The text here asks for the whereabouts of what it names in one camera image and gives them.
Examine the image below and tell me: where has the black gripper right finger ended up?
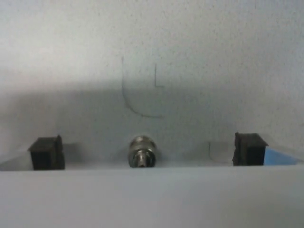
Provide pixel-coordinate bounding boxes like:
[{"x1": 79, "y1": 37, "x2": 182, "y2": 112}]
[{"x1": 231, "y1": 132, "x2": 304, "y2": 167}]

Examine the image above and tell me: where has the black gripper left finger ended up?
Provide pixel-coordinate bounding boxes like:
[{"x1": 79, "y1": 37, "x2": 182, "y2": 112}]
[{"x1": 0, "y1": 134, "x2": 66, "y2": 171}]

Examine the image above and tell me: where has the metal BNC plug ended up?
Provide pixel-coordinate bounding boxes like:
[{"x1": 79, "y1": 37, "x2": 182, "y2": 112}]
[{"x1": 127, "y1": 134, "x2": 158, "y2": 169}]

